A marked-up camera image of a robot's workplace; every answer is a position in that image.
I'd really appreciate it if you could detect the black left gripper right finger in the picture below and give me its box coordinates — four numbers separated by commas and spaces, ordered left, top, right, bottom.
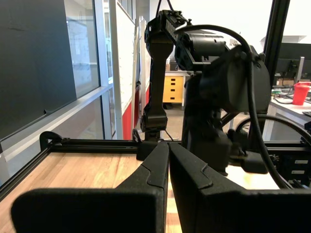
169, 141, 311, 233

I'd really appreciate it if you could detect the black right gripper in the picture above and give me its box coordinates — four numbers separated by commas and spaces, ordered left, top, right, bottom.
136, 111, 268, 177

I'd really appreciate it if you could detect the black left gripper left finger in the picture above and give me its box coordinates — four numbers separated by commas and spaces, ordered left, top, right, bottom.
11, 140, 170, 233

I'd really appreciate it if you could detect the yellow drawer cabinet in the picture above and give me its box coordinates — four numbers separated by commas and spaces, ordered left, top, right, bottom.
162, 75, 184, 104

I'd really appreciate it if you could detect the black electronics box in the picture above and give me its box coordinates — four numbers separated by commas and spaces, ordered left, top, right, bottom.
286, 154, 311, 186

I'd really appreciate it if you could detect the white partition with red base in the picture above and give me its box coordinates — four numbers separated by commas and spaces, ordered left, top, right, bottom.
109, 0, 151, 141

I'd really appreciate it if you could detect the white office desk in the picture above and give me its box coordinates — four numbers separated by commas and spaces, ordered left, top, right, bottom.
263, 96, 311, 142

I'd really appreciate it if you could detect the red plastic cup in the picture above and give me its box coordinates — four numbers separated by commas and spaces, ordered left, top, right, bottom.
293, 81, 311, 106

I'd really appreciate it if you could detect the black computer monitor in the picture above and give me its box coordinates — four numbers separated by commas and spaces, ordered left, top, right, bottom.
276, 43, 311, 82

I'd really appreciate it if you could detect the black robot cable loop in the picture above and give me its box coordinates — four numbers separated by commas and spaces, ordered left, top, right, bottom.
234, 115, 311, 151

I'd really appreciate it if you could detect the black frame clamp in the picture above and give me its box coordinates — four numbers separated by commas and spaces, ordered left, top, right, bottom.
39, 131, 63, 151

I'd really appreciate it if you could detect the black aluminium frame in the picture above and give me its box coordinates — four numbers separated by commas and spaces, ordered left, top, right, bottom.
0, 0, 311, 202

